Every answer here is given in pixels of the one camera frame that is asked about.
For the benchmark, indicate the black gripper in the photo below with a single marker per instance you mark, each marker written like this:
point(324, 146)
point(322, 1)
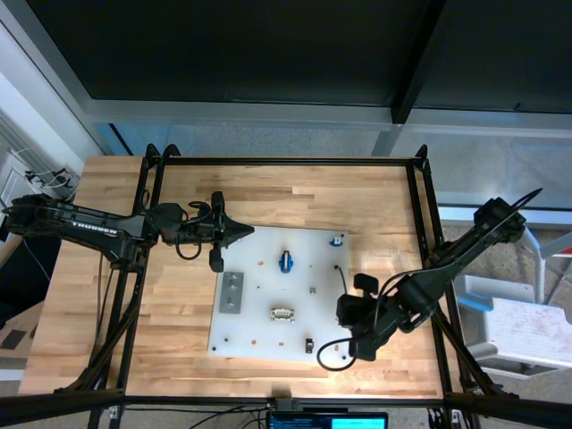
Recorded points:
point(217, 232)
point(371, 322)

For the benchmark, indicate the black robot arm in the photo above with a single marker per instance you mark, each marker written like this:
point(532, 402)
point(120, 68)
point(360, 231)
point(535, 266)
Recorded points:
point(89, 228)
point(447, 263)

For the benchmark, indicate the large blue connector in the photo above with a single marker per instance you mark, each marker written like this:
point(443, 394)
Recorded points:
point(284, 261)

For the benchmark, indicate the beige connector housing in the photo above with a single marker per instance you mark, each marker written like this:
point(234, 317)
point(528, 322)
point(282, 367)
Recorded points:
point(281, 314)

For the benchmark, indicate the small blue connector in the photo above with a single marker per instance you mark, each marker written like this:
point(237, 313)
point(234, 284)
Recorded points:
point(335, 241)

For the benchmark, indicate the grey metal plate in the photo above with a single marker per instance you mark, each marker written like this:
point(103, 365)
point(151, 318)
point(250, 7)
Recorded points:
point(230, 292)

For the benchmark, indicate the white board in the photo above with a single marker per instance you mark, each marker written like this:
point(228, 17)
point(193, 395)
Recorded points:
point(268, 326)

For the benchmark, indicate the screen with blue edge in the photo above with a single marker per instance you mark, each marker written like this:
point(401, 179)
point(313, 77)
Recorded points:
point(348, 422)

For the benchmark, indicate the white step stool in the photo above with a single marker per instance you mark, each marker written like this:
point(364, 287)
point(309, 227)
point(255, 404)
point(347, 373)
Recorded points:
point(518, 326)

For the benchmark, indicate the brown cardboard box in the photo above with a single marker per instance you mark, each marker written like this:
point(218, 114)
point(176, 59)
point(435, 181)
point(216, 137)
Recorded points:
point(18, 324)

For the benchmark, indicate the black metal frame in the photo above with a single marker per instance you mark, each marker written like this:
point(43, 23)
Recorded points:
point(286, 161)

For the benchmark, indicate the small grey camera mount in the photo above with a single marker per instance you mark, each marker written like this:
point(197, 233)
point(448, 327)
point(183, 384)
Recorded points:
point(283, 401)

